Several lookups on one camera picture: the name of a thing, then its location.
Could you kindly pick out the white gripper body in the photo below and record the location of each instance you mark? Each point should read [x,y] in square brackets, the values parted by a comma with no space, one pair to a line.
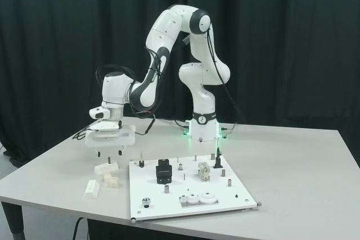
[112,138]

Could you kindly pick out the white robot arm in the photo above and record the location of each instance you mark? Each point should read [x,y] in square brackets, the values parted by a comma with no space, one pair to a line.
[202,96]

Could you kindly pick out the white square peg holder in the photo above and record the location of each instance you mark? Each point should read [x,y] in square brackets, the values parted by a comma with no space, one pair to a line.
[102,169]

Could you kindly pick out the white round peg holder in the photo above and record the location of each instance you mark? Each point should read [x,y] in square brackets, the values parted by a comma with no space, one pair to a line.
[91,190]

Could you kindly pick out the flat white mounting plate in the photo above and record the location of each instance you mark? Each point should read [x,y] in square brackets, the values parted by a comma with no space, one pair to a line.
[107,126]

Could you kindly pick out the cream plug holder cube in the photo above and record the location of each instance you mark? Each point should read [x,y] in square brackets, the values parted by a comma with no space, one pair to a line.
[114,182]
[107,178]

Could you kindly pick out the thin black rod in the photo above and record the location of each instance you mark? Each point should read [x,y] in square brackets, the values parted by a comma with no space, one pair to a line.
[150,127]

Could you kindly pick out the black D-SUB plug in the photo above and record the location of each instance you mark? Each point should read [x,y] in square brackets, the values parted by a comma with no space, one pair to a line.
[163,171]

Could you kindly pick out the metal bolt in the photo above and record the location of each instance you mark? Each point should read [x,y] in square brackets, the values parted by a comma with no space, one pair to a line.
[146,202]

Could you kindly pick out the metal BNC plug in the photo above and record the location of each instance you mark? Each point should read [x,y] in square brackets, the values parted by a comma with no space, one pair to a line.
[180,167]

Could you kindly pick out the white task board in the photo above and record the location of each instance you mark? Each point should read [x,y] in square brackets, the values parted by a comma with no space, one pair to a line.
[157,209]

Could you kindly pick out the white small gear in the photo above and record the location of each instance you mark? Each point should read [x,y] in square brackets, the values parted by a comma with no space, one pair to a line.
[184,198]

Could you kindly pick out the black under-table cabinet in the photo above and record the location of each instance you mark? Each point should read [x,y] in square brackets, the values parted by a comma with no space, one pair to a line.
[126,231]

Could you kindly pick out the white medium gear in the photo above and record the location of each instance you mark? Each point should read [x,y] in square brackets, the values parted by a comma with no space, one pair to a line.
[193,198]

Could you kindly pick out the white large gear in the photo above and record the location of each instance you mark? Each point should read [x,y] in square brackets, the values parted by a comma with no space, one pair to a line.
[207,198]

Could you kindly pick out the dark grey table leg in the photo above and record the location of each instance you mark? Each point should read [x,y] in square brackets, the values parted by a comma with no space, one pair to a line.
[12,223]

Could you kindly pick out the black curtain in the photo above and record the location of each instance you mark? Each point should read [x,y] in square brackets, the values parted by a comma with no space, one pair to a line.
[281,40]

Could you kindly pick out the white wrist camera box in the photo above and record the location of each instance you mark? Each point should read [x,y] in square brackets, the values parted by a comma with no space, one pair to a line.
[98,113]

